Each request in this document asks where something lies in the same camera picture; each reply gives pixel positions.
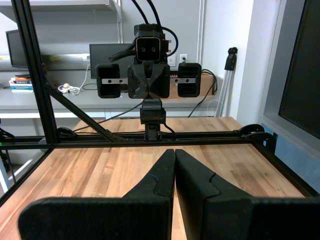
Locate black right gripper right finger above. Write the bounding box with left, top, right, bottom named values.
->
left=175, top=149, right=320, bottom=240

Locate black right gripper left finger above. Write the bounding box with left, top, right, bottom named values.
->
left=17, top=149, right=176, bottom=240

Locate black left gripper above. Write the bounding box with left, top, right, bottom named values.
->
left=95, top=62, right=202, bottom=99

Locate dark computer monitor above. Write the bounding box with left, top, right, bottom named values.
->
left=89, top=43, right=137, bottom=87
left=5, top=29, right=29, bottom=69

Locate brown wooden box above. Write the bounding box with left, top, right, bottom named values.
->
left=169, top=70, right=218, bottom=101

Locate white shelf standard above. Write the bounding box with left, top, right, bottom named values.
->
left=113, top=0, right=124, bottom=44

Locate blue panel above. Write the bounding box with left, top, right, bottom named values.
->
left=261, top=123, right=320, bottom=181

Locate silver tripod black head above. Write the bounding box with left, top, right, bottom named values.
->
left=215, top=46, right=238, bottom=118

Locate grey desk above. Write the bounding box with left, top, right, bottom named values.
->
left=0, top=86, right=225, bottom=120

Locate stack of books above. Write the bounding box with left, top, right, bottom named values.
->
left=8, top=74, right=34, bottom=93

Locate large dark screen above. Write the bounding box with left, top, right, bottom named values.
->
left=258, top=0, right=320, bottom=156

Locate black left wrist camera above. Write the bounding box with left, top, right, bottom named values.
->
left=135, top=36, right=161, bottom=62

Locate black sleeved cable bundle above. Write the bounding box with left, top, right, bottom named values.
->
left=108, top=44, right=138, bottom=63

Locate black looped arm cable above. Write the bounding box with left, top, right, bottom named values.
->
left=161, top=26, right=179, bottom=57

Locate short black base cable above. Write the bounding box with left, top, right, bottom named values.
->
left=159, top=121, right=178, bottom=136

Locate black frame rail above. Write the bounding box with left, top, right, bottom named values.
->
left=0, top=147, right=55, bottom=207
left=0, top=131, right=252, bottom=150
left=246, top=139, right=320, bottom=200

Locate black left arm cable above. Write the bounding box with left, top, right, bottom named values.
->
left=130, top=0, right=150, bottom=26
left=146, top=0, right=162, bottom=26

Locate black diagonal frame brace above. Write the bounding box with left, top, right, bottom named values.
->
left=44, top=83, right=127, bottom=143

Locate white wall shelf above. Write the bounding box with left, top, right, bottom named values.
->
left=0, top=0, right=121, bottom=16
left=0, top=53, right=91, bottom=73

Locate white coiled cable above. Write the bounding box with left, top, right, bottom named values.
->
left=57, top=64, right=91, bottom=96

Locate black frame post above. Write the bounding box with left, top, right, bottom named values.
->
left=11, top=0, right=60, bottom=145

